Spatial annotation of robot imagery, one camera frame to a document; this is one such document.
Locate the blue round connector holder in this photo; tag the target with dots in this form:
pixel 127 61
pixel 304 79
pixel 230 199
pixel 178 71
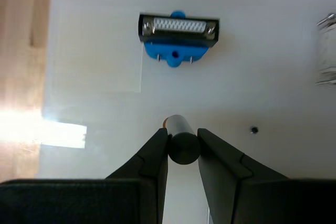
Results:
pixel 173 54

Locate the black D-sub connector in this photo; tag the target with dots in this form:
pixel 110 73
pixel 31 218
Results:
pixel 178 37

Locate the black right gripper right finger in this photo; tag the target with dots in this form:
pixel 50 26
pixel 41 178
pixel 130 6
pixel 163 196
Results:
pixel 262 197

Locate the steel cylinder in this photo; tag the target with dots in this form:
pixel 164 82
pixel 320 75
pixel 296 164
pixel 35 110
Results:
pixel 183 148

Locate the white board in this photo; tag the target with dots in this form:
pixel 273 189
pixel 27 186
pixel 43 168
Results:
pixel 236 90

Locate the white connector housing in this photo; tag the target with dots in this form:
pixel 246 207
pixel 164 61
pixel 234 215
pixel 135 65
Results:
pixel 328 56

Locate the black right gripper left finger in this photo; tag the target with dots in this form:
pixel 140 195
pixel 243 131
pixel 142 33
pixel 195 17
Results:
pixel 118 197

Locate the small black screw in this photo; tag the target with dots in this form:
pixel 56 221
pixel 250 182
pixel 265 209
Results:
pixel 254 130

